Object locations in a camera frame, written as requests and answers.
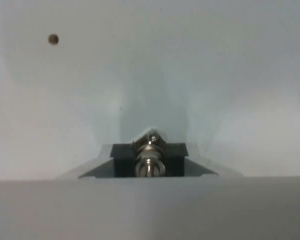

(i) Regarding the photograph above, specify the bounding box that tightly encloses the white task board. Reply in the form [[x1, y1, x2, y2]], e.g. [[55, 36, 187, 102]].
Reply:
[[0, 0, 300, 181]]

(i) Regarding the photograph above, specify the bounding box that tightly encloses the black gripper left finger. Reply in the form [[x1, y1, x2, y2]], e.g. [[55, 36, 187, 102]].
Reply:
[[77, 143, 135, 179]]

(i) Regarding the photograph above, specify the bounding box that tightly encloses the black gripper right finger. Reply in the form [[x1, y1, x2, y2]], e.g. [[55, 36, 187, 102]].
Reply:
[[164, 142, 244, 178]]

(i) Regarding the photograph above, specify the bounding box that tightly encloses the metal BNC plug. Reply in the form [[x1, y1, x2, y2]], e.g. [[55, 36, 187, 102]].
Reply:
[[133, 144, 167, 179]]

